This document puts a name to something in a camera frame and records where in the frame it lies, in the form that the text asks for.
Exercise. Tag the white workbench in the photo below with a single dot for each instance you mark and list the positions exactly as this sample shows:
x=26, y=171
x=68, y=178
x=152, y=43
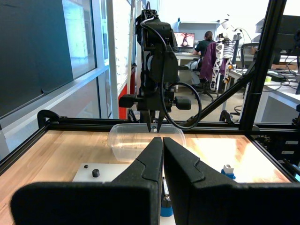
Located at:
x=281, y=103

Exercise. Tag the black monitor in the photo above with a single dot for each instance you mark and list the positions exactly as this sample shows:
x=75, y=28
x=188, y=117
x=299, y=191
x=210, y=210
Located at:
x=290, y=30

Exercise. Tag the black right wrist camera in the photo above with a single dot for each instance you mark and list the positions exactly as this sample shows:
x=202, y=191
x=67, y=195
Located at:
x=170, y=68

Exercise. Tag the purple jacket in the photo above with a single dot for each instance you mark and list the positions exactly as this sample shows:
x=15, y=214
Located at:
x=211, y=61

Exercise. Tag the monitor showing red tree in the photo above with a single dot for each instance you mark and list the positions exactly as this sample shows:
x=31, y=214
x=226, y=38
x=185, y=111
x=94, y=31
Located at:
x=186, y=39

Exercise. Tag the yellow-green tape roll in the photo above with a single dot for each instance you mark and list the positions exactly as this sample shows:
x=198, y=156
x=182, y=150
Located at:
x=268, y=79

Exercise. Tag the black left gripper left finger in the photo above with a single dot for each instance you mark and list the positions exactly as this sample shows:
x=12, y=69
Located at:
x=93, y=204

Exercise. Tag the red panel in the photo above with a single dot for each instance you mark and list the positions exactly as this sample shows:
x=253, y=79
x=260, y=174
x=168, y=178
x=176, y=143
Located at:
x=124, y=112

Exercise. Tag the white board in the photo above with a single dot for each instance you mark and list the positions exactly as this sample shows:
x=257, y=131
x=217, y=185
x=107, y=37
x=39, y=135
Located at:
x=110, y=171

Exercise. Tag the clear plastic tub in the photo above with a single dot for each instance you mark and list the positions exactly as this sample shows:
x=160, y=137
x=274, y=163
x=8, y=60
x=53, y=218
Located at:
x=131, y=140

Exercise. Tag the white wall shelf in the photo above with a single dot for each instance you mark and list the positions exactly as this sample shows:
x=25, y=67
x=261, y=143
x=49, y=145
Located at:
x=199, y=23

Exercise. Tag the striped cloth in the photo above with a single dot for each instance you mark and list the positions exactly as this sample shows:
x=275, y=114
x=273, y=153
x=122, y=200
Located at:
x=228, y=50

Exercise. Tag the white connector on blue mount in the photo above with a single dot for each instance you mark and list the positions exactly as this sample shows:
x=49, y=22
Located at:
x=228, y=173

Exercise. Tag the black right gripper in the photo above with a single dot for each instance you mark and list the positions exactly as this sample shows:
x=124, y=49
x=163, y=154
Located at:
x=154, y=100

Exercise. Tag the black frame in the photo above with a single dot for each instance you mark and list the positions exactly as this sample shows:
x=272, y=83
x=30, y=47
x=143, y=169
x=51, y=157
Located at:
x=262, y=70

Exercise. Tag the black knurled screw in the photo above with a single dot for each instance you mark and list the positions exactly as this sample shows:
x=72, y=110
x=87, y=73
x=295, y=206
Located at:
x=95, y=173

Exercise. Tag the white desk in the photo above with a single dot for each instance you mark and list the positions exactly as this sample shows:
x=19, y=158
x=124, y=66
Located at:
x=185, y=56

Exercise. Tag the white pole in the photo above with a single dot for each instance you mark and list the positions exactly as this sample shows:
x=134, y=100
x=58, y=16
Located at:
x=131, y=47

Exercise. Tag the white desk lamp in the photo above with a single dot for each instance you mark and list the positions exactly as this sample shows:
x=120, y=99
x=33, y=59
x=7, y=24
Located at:
x=225, y=24

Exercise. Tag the black office chair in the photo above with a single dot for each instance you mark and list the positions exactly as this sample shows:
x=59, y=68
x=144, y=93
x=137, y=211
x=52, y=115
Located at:
x=204, y=93

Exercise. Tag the white lattice structure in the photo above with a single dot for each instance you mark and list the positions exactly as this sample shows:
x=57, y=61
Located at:
x=215, y=75

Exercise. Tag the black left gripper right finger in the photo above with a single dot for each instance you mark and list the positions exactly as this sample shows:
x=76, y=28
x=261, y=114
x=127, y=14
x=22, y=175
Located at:
x=234, y=204

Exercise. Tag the black control box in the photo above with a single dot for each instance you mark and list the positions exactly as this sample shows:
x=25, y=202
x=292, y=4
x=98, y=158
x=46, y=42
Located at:
x=288, y=154

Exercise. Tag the black corner clamp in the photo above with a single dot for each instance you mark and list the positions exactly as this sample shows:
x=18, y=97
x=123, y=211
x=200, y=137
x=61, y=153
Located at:
x=225, y=114
x=43, y=114

